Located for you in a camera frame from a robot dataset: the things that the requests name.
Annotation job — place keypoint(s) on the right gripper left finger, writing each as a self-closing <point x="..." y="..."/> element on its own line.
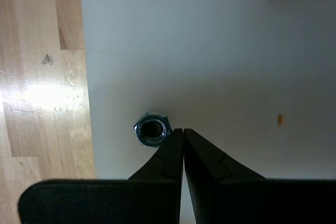
<point x="168" y="161"/>

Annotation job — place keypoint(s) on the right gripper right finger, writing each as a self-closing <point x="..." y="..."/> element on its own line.
<point x="204" y="166"/>

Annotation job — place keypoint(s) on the silver M12 hex nut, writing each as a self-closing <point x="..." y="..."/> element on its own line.
<point x="138" y="130"/>

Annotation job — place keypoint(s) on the white board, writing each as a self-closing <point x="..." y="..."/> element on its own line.
<point x="210" y="51"/>

